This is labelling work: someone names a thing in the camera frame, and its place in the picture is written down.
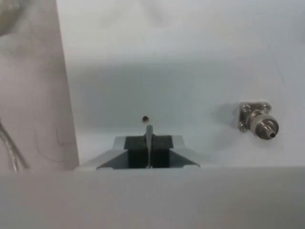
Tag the white task board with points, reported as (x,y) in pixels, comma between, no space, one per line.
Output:
(181,59)

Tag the metal BNC plug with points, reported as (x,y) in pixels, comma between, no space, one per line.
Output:
(267,125)

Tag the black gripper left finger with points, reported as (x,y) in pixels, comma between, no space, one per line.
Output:
(135,148)

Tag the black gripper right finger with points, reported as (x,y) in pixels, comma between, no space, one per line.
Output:
(160,148)

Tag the metal round peg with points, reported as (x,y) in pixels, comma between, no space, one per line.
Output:
(149,133)

